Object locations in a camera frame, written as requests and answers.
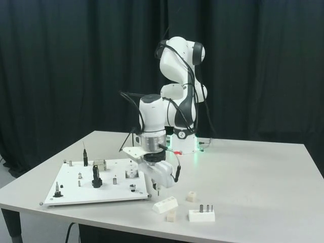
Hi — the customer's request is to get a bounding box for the black curtain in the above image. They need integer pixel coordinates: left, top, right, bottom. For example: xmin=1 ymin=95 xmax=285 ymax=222
xmin=0 ymin=0 xmax=324 ymax=175

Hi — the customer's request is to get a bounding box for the tall black plug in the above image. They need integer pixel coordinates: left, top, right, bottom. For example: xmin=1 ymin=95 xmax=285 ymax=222
xmin=91 ymin=164 xmax=103 ymax=189

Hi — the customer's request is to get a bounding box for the white block peg holder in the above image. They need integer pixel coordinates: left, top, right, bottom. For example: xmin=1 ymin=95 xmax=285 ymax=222
xmin=188 ymin=208 xmax=216 ymax=222

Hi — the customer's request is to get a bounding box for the thin black rod on wire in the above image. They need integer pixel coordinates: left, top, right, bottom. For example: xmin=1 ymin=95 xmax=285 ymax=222
xmin=166 ymin=149 xmax=182 ymax=183

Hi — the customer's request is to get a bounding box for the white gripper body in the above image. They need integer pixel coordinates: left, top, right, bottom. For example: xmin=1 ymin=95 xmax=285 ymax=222
xmin=138 ymin=159 xmax=178 ymax=189

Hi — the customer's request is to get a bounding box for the long white peg holder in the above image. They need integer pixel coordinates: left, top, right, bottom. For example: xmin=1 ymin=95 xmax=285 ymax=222
xmin=152 ymin=196 xmax=179 ymax=215

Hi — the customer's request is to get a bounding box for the white task board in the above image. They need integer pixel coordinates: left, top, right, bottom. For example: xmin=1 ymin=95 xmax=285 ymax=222
xmin=44 ymin=157 xmax=149 ymax=207

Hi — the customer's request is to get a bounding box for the black cable under table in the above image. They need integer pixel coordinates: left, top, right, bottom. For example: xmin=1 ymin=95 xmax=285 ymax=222
xmin=65 ymin=222 xmax=77 ymax=243

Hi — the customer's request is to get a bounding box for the dark table leg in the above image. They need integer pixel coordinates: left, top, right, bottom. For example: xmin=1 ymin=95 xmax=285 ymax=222
xmin=4 ymin=209 xmax=21 ymax=243

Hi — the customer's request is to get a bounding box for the silver ring flange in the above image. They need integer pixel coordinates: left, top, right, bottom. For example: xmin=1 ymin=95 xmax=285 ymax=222
xmin=141 ymin=131 xmax=167 ymax=153

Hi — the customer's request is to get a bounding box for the flat white mounting plate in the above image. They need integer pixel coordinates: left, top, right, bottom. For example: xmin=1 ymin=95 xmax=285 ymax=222
xmin=123 ymin=146 xmax=148 ymax=162

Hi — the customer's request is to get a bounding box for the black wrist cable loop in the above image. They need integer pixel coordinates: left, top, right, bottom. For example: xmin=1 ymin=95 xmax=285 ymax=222
xmin=118 ymin=90 xmax=143 ymax=153

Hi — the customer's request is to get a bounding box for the metal plug on black base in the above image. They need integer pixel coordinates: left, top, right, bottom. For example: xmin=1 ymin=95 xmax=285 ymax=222
xmin=53 ymin=181 xmax=63 ymax=198

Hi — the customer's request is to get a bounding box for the grey connector block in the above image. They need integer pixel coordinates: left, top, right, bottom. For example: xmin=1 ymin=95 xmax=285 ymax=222
xmin=93 ymin=159 xmax=107 ymax=171

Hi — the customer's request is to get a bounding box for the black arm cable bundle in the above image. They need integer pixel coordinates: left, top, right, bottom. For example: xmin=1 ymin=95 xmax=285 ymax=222
xmin=155 ymin=37 xmax=218 ymax=139

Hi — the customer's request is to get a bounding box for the black plug with thin rod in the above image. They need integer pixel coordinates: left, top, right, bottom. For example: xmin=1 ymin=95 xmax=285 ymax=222
xmin=82 ymin=142 xmax=89 ymax=167

